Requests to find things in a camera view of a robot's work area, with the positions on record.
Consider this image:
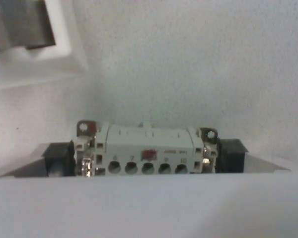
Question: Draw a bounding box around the grey waterproof plug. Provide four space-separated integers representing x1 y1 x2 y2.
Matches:
74 120 219 179

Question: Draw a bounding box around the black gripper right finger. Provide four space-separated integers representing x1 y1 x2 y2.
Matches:
215 138 293 174

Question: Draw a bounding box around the white square peg holder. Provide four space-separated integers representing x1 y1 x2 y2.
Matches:
0 0 90 86

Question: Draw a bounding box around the large metal square peg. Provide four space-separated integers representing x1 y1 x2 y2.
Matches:
0 0 57 52

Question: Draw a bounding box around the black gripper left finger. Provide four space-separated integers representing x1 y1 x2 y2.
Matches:
0 140 76 179

